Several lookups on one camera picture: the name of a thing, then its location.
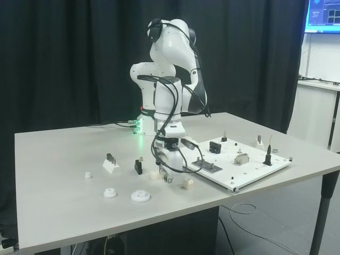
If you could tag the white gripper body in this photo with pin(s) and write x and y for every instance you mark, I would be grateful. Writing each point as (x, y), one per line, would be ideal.
(174, 162)

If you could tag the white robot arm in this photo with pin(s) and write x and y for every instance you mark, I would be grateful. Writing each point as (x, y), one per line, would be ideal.
(170, 101)

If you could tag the beige plug holder block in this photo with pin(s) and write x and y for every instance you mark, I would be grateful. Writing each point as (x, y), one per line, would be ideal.
(187, 184)
(154, 175)

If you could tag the black D-SUB plug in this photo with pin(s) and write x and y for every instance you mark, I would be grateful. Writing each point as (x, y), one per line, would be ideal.
(138, 166)

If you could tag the white large gear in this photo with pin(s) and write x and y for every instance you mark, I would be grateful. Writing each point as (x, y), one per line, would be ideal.
(140, 196)

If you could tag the white square peg holder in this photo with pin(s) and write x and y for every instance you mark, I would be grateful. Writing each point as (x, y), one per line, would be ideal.
(111, 168)

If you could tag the large metal square peg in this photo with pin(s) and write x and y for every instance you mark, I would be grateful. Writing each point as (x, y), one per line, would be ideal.
(108, 157)

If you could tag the white medium gear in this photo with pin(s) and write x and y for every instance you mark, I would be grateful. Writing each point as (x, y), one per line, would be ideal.
(110, 193)

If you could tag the white task board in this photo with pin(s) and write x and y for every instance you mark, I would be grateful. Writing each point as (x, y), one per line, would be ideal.
(239, 172)

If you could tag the white round peg holder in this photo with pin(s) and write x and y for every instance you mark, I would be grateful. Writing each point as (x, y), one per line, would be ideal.
(260, 144)

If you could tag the black USB plug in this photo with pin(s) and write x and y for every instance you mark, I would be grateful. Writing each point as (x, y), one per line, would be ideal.
(267, 158)

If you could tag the black curtain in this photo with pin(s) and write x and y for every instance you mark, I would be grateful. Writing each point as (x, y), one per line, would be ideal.
(66, 66)

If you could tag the dark table leg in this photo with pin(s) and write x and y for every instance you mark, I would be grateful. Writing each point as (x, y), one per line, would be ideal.
(326, 196)

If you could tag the blue screen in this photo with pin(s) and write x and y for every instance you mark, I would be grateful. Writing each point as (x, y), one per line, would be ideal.
(322, 16)

